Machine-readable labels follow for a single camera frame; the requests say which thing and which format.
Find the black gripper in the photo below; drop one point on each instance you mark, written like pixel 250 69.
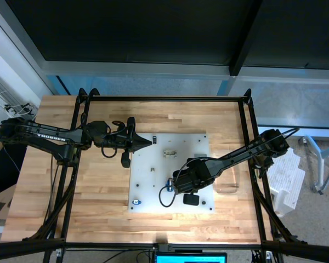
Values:
pixel 120 142
pixel 191 200

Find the laptop screen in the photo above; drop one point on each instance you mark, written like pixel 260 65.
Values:
pixel 189 259

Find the black rectangular socket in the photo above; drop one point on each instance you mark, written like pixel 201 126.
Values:
pixel 154 139

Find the white foam block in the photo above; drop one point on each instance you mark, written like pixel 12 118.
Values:
pixel 288 178

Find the black table-level camera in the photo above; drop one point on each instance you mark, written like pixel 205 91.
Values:
pixel 163 246

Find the beige connector housing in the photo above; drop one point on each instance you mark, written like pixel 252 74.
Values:
pixel 170 153

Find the white taskboard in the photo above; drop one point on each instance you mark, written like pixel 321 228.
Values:
pixel 148 191

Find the clear plastic tub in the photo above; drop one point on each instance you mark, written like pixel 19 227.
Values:
pixel 227 180

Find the cardboard box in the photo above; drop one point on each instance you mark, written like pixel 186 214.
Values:
pixel 5 197

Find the black aluminium frame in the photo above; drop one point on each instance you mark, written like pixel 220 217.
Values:
pixel 153 99

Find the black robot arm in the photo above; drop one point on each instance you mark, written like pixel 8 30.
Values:
pixel 54 138
pixel 235 156

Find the grey metal stand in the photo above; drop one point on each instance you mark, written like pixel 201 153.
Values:
pixel 320 175

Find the blue square holder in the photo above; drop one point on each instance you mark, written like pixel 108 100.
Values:
pixel 139 202

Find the blue round holder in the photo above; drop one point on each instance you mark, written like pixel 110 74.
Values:
pixel 167 188

